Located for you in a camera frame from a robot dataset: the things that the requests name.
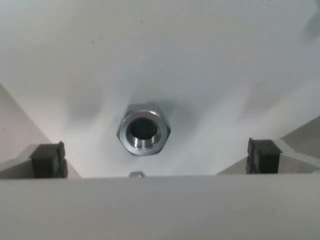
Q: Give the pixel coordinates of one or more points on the white task board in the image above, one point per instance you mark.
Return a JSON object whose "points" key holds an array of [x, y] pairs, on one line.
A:
{"points": [[175, 50]]}

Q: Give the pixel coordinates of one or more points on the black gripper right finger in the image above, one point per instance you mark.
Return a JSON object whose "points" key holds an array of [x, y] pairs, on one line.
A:
{"points": [[262, 157]]}

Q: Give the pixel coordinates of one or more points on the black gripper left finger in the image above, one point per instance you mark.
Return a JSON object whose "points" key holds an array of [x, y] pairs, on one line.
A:
{"points": [[48, 162]]}

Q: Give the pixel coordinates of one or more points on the metal hex bolt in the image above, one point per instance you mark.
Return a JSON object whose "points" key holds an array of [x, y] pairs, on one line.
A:
{"points": [[122, 130]]}

